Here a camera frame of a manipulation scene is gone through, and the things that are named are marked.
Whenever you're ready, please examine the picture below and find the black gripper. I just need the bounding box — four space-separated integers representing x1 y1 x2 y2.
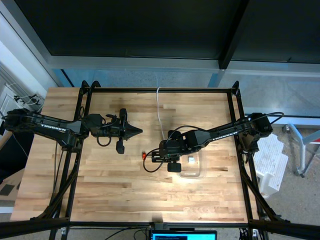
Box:
109 108 144 155
158 139 183 173

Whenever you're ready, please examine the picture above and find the clear plastic tub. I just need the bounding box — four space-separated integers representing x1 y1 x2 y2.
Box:
177 139 209 180

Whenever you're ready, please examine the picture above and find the black vise with red knob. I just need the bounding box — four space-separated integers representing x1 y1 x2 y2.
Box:
141 149 167 164

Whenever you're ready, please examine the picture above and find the laptop screen with blue edge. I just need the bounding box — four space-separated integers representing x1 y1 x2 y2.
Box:
149 229 218 240

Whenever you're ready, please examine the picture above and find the brown cardboard box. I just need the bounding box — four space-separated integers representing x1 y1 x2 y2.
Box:
0 167 26 208

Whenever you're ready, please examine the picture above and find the grey metal stand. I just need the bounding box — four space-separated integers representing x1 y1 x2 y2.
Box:
282 122 320 179

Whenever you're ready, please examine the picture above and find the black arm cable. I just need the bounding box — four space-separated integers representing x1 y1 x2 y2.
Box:
96 131 113 147
142 148 173 174

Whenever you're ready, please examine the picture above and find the white socket cable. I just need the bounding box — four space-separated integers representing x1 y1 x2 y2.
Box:
156 86 168 141

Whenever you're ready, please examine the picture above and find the black table frame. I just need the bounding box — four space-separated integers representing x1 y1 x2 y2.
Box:
0 79 320 240

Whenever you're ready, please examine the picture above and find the power strip with cables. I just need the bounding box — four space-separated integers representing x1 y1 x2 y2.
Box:
12 92 45 112

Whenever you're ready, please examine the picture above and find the black building post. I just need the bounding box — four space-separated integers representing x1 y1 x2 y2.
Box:
218 0 251 70

